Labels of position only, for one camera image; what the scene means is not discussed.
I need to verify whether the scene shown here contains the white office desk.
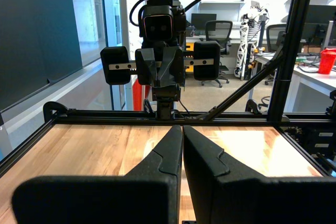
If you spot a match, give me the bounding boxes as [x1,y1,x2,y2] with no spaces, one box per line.
[256,52,336,113]

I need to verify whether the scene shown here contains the black controller box with labels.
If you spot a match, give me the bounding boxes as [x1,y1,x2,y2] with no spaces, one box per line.
[282,125,336,162]

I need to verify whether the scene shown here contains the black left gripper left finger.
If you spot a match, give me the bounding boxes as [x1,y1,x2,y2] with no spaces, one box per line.
[12,125,183,224]

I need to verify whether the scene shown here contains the black mesh office chair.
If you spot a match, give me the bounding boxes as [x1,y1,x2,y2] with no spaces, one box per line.
[264,24,287,86]
[201,20,234,88]

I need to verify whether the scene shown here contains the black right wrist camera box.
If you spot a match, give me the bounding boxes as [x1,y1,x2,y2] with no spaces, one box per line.
[143,5,174,42]

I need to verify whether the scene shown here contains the red cabinet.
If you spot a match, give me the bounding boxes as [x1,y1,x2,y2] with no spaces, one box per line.
[132,76,144,111]

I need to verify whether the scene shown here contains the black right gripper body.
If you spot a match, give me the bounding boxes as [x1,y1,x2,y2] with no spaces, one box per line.
[100,40,221,86]

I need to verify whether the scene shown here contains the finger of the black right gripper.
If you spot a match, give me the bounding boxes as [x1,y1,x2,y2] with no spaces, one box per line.
[156,46,184,88]
[135,47,160,87]

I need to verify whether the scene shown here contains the black aluminium table frame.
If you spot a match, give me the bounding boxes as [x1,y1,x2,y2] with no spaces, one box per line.
[0,0,336,180]

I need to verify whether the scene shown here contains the red plastic bin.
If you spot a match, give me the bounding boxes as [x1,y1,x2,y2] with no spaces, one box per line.
[318,48,336,74]

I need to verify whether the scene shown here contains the black computer monitor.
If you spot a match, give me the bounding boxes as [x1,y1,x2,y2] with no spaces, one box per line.
[301,5,336,49]
[191,13,217,36]

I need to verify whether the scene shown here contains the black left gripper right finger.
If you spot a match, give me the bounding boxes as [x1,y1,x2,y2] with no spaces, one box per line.
[183,125,336,224]

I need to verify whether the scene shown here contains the white wall shelf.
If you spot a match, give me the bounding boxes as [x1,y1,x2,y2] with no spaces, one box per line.
[198,0,246,23]

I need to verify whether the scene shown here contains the thin black right gripper cable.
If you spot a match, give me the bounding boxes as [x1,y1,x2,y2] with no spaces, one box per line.
[129,0,148,27]

